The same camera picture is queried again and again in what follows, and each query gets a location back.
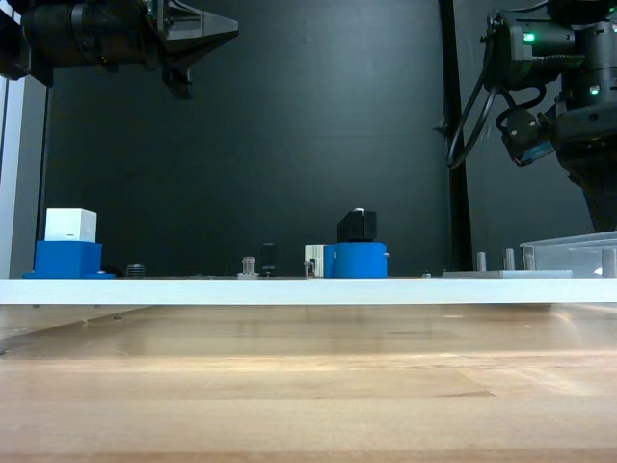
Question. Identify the clear plastic tub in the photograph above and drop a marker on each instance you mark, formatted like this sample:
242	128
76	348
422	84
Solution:
569	255

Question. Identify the silver 16mm metal cylinder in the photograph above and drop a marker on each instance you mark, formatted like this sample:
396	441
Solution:
608	263

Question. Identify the black vertical post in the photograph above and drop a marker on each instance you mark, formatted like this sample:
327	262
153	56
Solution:
459	217

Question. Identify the black clamp block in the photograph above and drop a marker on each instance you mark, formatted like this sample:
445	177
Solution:
356	226

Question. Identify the small silver bracket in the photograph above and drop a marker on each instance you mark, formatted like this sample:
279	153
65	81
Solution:
307	270

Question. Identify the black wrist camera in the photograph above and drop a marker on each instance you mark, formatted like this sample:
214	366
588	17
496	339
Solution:
523	130

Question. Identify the blue round holder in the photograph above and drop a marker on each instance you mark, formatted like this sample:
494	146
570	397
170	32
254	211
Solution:
359	263

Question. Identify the blue square holder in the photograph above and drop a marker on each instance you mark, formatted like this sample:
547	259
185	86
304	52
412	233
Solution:
67	260

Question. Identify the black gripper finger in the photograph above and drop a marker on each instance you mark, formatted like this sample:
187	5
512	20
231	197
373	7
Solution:
217	24
600	183
200	52

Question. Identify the white taskboard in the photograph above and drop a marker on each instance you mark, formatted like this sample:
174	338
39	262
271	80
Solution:
289	291

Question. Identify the grey peg plate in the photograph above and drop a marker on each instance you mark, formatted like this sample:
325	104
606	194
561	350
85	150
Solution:
530	274

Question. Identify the grey metal peg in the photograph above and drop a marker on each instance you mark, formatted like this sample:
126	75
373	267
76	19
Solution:
530	261
481	263
510	259

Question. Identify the white connector housing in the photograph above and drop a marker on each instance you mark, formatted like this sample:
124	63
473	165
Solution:
315	258

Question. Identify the white cube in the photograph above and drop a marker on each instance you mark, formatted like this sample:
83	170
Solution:
67	224

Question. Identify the grey partition frame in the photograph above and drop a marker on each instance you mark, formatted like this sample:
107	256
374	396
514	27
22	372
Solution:
24	193

